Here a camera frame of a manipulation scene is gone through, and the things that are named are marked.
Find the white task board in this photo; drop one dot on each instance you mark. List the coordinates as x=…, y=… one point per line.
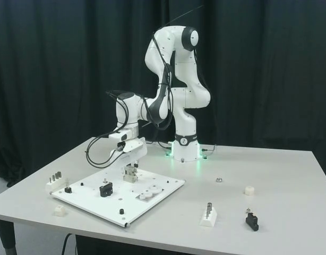
x=86, y=196

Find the black D-SUB plug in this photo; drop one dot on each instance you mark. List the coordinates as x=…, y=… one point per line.
x=106, y=190

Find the white small gear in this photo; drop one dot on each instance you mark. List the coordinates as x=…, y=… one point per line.
x=142, y=197

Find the black curtain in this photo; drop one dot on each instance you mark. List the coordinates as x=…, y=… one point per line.
x=46, y=53

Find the large metal square peg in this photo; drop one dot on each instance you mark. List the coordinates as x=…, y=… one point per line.
x=58, y=176

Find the flat white mounting plate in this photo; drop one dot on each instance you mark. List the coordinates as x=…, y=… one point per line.
x=135, y=144

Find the black connector block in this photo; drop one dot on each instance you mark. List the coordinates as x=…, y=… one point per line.
x=252, y=221

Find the white medium gear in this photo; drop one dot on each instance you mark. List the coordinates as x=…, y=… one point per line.
x=148, y=195

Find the dark grey table leg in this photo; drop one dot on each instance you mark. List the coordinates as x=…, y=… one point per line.
x=5, y=239

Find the metal nut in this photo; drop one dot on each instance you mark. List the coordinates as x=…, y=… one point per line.
x=219, y=180

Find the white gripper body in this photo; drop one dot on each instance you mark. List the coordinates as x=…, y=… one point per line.
x=131, y=156

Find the small white square holder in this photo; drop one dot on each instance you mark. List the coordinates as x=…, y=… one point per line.
x=60, y=211

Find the small metal plug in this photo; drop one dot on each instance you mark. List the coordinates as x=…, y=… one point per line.
x=249, y=210

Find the white round peg holder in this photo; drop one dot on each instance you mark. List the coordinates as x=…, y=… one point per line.
x=208, y=220

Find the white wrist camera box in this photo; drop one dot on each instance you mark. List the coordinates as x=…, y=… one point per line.
x=120, y=136

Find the white large gear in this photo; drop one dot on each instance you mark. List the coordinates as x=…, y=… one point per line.
x=155, y=190

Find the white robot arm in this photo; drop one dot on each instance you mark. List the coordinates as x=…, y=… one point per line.
x=184, y=119

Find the white square peg holder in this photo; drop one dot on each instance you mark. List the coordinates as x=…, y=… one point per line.
x=55, y=185

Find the large metal round peg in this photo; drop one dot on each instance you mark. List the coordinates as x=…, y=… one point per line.
x=209, y=206

